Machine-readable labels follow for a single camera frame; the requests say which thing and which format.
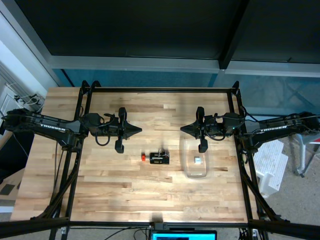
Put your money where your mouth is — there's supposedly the black table level camera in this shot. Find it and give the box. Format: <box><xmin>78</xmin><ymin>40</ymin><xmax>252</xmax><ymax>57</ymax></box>
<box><xmin>149</xmin><ymin>216</ymin><xmax>168</xmax><ymax>230</ymax></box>

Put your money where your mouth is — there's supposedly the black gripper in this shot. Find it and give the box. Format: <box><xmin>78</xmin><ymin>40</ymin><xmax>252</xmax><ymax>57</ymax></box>
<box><xmin>96</xmin><ymin>107</ymin><xmax>143</xmax><ymax>154</ymax></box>
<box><xmin>180</xmin><ymin>106</ymin><xmax>226</xmax><ymax>154</ymax></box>

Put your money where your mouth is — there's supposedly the black vise with red knob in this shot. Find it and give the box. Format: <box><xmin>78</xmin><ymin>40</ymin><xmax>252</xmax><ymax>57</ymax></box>
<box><xmin>140</xmin><ymin>149</ymin><xmax>171</xmax><ymax>165</ymax></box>

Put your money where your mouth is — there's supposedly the white and black cable bundle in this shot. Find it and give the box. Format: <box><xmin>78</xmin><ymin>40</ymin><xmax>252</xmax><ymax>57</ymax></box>
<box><xmin>12</xmin><ymin>92</ymin><xmax>43</xmax><ymax>107</ymax></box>

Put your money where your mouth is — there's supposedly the laptop screen with blue edge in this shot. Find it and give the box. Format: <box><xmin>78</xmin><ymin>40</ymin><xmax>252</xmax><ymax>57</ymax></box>
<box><xmin>149</xmin><ymin>229</ymin><xmax>218</xmax><ymax>240</ymax></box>

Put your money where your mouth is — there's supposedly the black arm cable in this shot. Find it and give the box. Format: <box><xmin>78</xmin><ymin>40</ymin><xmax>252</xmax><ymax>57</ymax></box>
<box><xmin>204</xmin><ymin>113</ymin><xmax>226</xmax><ymax>142</ymax></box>
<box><xmin>94</xmin><ymin>133</ymin><xmax>111</xmax><ymax>147</ymax></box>

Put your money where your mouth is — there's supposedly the white plastic step stool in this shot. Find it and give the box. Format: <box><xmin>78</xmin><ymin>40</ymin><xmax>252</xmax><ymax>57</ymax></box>
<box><xmin>252</xmin><ymin>140</ymin><xmax>289</xmax><ymax>200</ymax></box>

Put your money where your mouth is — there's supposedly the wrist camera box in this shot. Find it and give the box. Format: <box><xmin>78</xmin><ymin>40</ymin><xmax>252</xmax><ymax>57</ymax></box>
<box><xmin>204</xmin><ymin>114</ymin><xmax>218</xmax><ymax>125</ymax></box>
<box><xmin>103</xmin><ymin>112</ymin><xmax>118</xmax><ymax>126</ymax></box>

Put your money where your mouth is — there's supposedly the silver metal chair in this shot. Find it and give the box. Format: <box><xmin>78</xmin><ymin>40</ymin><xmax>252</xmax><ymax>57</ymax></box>
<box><xmin>287</xmin><ymin>122</ymin><xmax>320</xmax><ymax>179</ymax></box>

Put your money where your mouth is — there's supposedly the clear plastic tub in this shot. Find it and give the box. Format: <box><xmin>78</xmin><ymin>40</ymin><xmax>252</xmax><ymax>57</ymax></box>
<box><xmin>179</xmin><ymin>139</ymin><xmax>214</xmax><ymax>181</ymax></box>

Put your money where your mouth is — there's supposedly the black aluminium frame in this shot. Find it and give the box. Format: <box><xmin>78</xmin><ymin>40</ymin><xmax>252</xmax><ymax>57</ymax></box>
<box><xmin>0</xmin><ymin>79</ymin><xmax>320</xmax><ymax>240</ymax></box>

